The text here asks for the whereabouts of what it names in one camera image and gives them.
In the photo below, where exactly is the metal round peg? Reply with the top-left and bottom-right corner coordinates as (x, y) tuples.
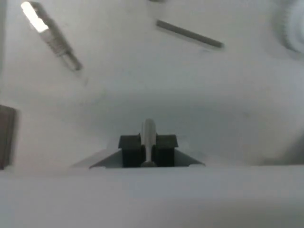
(140, 118), (158, 168)

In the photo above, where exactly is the white task board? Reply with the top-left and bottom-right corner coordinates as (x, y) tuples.
(0, 0), (304, 170)

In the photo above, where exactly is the white large gear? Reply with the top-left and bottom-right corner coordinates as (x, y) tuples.
(272, 0), (304, 57)

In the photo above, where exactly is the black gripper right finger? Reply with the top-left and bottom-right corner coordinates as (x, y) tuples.
(154, 134), (206, 168)

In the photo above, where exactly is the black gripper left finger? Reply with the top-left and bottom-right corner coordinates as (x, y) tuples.
(70, 134), (144, 169)

